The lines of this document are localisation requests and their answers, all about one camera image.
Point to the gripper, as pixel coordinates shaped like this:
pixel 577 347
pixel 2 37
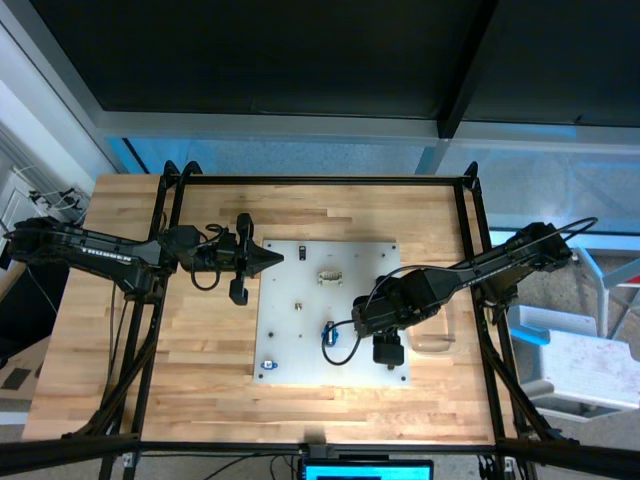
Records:
pixel 242 290
pixel 387 350

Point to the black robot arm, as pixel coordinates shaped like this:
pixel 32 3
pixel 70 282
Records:
pixel 450 285
pixel 100 250

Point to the white taskboard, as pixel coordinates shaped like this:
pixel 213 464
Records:
pixel 290 280

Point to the small black socket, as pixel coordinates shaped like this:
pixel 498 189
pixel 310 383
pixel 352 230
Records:
pixel 302 253

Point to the grey rectangular connector housing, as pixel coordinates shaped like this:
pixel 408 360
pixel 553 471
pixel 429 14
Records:
pixel 330 279

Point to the laptop screen with blue edge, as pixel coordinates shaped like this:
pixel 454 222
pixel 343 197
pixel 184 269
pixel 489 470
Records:
pixel 365 472

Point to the grey step stool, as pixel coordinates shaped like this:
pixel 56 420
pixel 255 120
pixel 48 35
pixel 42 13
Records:
pixel 575 365

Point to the cardboard box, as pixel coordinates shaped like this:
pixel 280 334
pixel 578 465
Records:
pixel 30 360

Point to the black vertical pillar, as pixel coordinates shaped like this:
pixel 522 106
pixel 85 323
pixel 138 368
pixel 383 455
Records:
pixel 465 65

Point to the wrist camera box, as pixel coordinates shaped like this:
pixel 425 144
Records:
pixel 361 315
pixel 225 247

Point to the blue round connector mount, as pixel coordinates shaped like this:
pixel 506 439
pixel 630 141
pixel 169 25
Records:
pixel 322 333

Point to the small blue block mount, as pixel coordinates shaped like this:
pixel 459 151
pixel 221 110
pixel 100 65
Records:
pixel 262 365

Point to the black aluminium frame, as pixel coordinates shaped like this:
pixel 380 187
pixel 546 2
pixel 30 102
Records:
pixel 225 443

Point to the white metal chair frame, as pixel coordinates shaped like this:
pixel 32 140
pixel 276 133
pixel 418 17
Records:
pixel 602 310

